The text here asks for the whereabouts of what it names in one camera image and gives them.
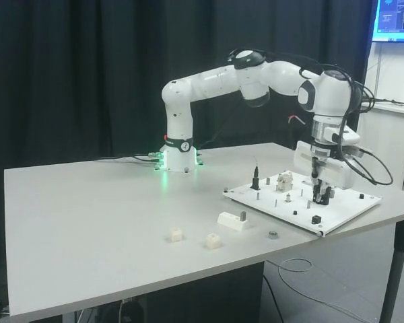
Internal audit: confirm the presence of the black camera cable loop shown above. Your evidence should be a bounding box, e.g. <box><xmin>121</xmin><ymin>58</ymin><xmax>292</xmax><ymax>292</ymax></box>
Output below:
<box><xmin>333</xmin><ymin>79</ymin><xmax>394</xmax><ymax>186</ymax></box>

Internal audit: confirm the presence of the white task board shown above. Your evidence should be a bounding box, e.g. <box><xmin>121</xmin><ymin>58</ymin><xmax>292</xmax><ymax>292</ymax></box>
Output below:
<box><xmin>221</xmin><ymin>170</ymin><xmax>382</xmax><ymax>238</ymax></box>

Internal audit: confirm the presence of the black table leg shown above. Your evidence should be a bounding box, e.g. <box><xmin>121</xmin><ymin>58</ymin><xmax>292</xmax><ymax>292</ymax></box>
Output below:
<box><xmin>379</xmin><ymin>220</ymin><xmax>404</xmax><ymax>323</ymax></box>

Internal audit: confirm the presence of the black floor cable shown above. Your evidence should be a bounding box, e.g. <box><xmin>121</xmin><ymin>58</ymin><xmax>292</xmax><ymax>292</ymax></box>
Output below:
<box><xmin>261</xmin><ymin>274</ymin><xmax>292</xmax><ymax>323</ymax></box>

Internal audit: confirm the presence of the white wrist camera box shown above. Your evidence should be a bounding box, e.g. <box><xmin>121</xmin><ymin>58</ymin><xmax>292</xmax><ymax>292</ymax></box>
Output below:
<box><xmin>325</xmin><ymin>124</ymin><xmax>362</xmax><ymax>146</ymax></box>

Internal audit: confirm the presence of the white stepped small holder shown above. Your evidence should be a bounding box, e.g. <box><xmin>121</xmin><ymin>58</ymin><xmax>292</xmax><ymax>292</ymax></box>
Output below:
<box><xmin>164</xmin><ymin>227</ymin><xmax>184</xmax><ymax>244</ymax></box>

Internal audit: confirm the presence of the long white peg holder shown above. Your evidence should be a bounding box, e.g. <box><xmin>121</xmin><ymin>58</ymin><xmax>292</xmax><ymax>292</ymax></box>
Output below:
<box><xmin>216</xmin><ymin>211</ymin><xmax>253</xmax><ymax>232</ymax></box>

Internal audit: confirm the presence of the white holder with square hole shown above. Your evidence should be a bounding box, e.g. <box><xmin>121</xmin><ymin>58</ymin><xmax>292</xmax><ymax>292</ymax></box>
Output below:
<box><xmin>203</xmin><ymin>232</ymin><xmax>224</xmax><ymax>251</ymax></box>

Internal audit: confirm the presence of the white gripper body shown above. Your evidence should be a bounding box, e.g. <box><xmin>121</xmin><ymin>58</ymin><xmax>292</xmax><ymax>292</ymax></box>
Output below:
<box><xmin>294</xmin><ymin>140</ymin><xmax>355</xmax><ymax>191</ymax></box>

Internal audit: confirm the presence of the black curtain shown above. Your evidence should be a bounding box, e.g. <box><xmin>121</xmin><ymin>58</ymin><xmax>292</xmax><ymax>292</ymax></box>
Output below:
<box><xmin>0</xmin><ymin>0</ymin><xmax>380</xmax><ymax>306</ymax></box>

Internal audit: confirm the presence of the white gear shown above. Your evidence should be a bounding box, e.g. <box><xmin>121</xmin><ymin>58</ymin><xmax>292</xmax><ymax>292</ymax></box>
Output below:
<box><xmin>275</xmin><ymin>170</ymin><xmax>296</xmax><ymax>194</ymax></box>

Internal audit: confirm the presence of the blue screen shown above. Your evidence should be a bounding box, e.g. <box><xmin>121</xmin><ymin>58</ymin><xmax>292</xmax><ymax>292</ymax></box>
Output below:
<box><xmin>371</xmin><ymin>0</ymin><xmax>404</xmax><ymax>44</ymax></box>

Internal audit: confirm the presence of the black base cable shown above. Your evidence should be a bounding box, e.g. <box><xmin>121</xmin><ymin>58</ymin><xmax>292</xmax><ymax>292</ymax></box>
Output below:
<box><xmin>97</xmin><ymin>153</ymin><xmax>164</xmax><ymax>166</ymax></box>

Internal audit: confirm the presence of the black plug with thin cable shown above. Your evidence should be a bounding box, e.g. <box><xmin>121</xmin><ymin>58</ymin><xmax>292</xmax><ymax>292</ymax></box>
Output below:
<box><xmin>250</xmin><ymin>156</ymin><xmax>263</xmax><ymax>191</ymax></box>

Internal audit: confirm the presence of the white cabinet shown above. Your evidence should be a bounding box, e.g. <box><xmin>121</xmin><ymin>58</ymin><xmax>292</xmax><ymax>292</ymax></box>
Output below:
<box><xmin>353</xmin><ymin>97</ymin><xmax>404</xmax><ymax>195</ymax></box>

